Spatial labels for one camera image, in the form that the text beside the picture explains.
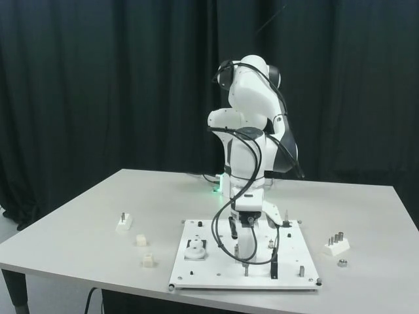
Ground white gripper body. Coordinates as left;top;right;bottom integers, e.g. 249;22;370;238
236;222;260;263

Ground white holder with round pegs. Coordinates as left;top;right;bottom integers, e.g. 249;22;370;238
320;230;350;257

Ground white task board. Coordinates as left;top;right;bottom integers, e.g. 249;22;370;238
168;218;323;290

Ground white medium gear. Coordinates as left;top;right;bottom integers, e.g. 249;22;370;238
185;248;206;261

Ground white holder with thin pegs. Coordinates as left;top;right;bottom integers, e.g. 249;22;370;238
116;212;134;234

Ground black curtains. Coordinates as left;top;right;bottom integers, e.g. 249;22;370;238
0;0;419;232

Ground black table leg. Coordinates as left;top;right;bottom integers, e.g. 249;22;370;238
1;261;27;314

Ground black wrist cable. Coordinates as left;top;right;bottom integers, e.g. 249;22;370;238
211;126;263;262

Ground black USB plug with cable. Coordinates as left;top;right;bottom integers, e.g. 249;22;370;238
270;224;282;281

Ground black cables at arm foot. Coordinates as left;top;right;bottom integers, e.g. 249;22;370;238
200;172;224;184

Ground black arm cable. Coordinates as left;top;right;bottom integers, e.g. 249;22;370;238
211;60;307;180

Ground black cable under table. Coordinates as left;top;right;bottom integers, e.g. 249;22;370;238
85;287;101;314

